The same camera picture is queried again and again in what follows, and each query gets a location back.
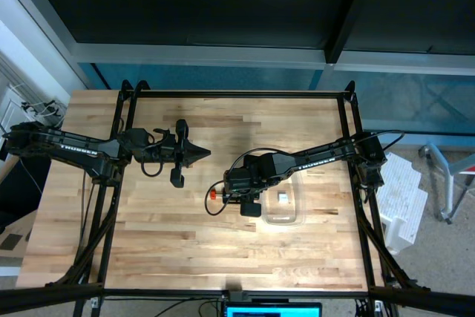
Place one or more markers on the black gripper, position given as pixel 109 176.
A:
pixel 251 209
pixel 168 150

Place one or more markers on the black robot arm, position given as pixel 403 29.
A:
pixel 315 157
pixel 74 144

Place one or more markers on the clear plastic tub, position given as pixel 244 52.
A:
pixel 282 217

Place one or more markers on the white foam block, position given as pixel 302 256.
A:
pixel 283 197

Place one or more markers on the black clamp with red knob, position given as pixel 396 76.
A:
pixel 213 194

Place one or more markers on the blue laptop screen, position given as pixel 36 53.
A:
pixel 271 311

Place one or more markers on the white plastic step stool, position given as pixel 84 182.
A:
pixel 404 213

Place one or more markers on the cardboard box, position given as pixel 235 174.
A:
pixel 22 224

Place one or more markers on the grey metal chair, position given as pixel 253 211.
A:
pixel 445 202

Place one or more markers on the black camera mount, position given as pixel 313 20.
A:
pixel 234 294

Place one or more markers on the black metal frame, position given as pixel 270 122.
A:
pixel 44 296

